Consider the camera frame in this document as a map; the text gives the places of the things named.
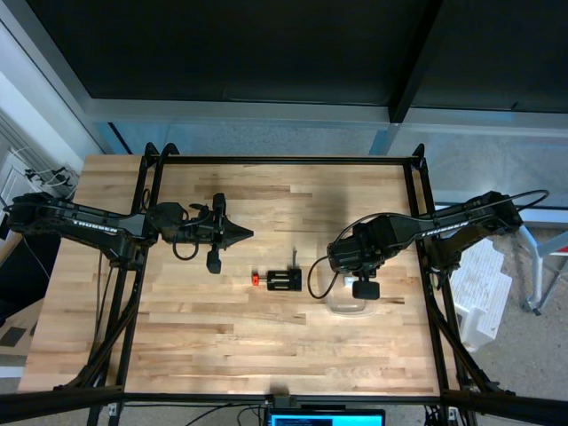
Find short black looped cable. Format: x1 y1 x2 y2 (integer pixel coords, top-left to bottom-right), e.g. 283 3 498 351
171 230 200 262

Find white plastic step stool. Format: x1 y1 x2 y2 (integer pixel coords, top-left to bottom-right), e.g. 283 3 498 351
450 239 515 354

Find grey metal chair frame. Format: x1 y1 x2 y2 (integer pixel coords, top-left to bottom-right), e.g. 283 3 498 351
517 208 568 317

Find tangled white and black cables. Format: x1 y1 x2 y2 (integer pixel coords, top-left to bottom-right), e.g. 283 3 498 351
24 164 75 190

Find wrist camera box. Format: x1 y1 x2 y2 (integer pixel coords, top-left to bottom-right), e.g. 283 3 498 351
327 241 356 272

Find black bench vise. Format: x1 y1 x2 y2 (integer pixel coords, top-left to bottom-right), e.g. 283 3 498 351
265 267 303 293

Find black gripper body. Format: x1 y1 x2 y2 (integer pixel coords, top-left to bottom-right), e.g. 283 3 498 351
184 192 227 275
352 268 382 301

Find brown cardboard box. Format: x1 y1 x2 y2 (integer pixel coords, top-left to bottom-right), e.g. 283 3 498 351
0 301 45 356

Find screen with blue edge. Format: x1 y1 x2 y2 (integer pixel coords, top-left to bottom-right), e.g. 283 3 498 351
264 407 386 426

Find clear plastic tub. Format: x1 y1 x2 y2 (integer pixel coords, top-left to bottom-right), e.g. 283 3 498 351
325 265 377 318

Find black metal frame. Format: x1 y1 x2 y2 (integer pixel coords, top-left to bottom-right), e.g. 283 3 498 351
0 141 568 426

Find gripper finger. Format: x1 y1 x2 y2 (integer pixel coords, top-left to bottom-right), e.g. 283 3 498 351
224 233 255 250
224 216 255 234

